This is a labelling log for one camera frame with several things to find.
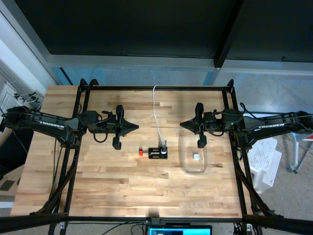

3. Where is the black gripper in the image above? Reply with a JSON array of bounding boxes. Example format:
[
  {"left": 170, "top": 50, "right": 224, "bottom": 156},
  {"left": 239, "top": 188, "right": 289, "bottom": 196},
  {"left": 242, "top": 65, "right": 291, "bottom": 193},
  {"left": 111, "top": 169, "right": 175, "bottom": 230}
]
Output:
[
  {"left": 102, "top": 105, "right": 139, "bottom": 150},
  {"left": 179, "top": 103, "right": 222, "bottom": 149}
]

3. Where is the black clamp vise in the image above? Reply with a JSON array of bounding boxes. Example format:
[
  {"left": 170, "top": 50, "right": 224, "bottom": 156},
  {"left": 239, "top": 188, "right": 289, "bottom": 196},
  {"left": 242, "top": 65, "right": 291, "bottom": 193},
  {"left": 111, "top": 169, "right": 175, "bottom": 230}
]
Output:
[{"left": 148, "top": 146, "right": 169, "bottom": 160}]

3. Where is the clear plastic tub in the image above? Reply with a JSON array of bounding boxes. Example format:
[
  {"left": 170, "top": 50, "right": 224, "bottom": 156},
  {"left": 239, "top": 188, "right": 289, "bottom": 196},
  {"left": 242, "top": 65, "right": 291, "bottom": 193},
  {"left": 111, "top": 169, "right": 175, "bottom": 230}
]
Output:
[{"left": 179, "top": 136, "right": 213, "bottom": 176}]

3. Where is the white step stool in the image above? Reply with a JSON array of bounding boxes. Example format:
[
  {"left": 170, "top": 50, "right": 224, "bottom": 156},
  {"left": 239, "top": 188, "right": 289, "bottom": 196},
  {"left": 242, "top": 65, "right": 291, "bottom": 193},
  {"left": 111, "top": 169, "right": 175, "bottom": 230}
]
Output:
[{"left": 246, "top": 138, "right": 283, "bottom": 195}]

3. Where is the laptop screen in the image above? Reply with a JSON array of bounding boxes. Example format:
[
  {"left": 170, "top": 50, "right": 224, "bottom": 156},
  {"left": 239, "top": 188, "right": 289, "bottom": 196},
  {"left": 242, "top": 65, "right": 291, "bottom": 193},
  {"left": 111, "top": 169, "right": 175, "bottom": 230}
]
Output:
[{"left": 146, "top": 224, "right": 213, "bottom": 235}]

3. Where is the grey metal stand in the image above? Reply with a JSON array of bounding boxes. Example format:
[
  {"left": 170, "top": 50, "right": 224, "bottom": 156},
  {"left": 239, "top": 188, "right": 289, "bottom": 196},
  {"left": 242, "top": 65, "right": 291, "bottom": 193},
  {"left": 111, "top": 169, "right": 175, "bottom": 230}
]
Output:
[{"left": 286, "top": 131, "right": 313, "bottom": 175}]

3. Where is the white cabinet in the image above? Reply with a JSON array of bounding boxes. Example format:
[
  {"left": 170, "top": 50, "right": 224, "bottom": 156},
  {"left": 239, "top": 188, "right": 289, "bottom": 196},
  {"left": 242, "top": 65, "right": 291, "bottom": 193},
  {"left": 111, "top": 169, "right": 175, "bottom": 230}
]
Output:
[{"left": 0, "top": 80, "right": 18, "bottom": 116}]

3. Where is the flat cardboard box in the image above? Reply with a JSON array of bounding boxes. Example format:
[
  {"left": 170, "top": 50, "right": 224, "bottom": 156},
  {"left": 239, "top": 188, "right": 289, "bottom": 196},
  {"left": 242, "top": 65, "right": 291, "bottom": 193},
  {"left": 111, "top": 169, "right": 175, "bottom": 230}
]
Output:
[{"left": 0, "top": 164, "right": 25, "bottom": 196}]

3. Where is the black pad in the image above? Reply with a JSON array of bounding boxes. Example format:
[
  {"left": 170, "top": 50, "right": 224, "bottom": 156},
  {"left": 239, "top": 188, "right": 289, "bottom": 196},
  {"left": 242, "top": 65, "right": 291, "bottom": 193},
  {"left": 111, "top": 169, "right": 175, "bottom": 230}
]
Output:
[{"left": 0, "top": 180, "right": 14, "bottom": 191}]

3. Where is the braided camera cable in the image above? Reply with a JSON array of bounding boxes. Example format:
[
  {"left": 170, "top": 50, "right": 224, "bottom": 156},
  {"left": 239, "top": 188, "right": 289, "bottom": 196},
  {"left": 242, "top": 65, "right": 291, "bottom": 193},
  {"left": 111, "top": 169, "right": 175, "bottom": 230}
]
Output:
[
  {"left": 93, "top": 131, "right": 109, "bottom": 143},
  {"left": 204, "top": 127, "right": 224, "bottom": 137}
]

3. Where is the white power cable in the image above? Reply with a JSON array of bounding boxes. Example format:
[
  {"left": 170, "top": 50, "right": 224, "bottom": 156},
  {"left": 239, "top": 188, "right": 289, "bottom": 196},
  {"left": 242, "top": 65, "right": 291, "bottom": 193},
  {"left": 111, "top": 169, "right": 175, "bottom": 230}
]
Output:
[{"left": 152, "top": 84, "right": 165, "bottom": 147}]

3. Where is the black aluminium frame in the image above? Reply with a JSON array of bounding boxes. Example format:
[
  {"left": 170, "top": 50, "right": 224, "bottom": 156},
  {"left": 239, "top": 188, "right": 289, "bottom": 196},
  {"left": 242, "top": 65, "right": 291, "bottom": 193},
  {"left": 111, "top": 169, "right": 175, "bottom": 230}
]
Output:
[{"left": 0, "top": 78, "right": 313, "bottom": 235}]

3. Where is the black vertical post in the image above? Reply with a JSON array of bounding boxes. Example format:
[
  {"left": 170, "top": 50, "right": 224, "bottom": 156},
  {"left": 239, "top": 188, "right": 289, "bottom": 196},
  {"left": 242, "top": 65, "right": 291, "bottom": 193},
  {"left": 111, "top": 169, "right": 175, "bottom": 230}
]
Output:
[{"left": 214, "top": 0, "right": 245, "bottom": 69}]

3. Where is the tangled cable bundle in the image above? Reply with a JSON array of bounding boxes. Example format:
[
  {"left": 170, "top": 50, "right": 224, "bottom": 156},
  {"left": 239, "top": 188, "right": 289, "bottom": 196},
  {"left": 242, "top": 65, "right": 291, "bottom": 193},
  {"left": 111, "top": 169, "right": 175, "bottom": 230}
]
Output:
[{"left": 13, "top": 92, "right": 41, "bottom": 103}]

